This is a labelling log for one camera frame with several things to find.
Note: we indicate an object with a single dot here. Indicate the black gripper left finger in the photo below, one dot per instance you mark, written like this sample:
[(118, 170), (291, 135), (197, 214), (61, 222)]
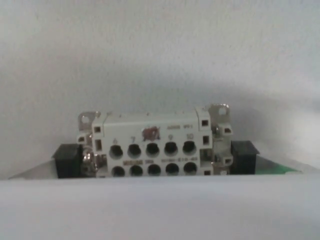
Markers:
[(67, 162)]

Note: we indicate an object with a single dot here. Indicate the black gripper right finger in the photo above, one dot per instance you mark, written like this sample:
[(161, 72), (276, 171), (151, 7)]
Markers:
[(243, 157)]

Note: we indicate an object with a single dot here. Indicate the beige waterproof plug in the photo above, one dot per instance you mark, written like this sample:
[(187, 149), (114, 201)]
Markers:
[(160, 130)]

